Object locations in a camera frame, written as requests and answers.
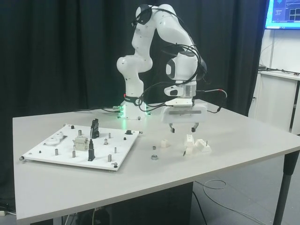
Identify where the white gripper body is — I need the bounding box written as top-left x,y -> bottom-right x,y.
161,104 -> 208,124

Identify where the white peg holder block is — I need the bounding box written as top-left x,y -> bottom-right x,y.
195,139 -> 213,153

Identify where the black D-SUB plug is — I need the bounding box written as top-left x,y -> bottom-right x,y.
90,119 -> 100,139

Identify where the white cabinet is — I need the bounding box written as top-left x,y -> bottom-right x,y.
247,69 -> 300,136

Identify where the black USB plug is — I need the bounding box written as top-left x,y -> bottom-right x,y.
87,138 -> 97,162

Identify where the white task board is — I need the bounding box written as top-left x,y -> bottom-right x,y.
20,124 -> 144,171

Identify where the dark table leg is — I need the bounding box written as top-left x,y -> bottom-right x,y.
273,150 -> 300,225

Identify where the white large gear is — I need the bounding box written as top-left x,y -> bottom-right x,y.
44,137 -> 60,146

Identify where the black curtain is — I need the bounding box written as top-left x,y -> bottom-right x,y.
0,0 -> 270,128

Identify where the blue screen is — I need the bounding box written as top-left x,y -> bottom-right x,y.
264,0 -> 300,30

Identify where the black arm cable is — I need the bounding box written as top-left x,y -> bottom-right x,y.
132,4 -> 208,113

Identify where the grey floor cable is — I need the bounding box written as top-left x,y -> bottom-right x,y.
192,179 -> 300,225

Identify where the black base cable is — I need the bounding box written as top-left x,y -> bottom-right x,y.
77,106 -> 125,114

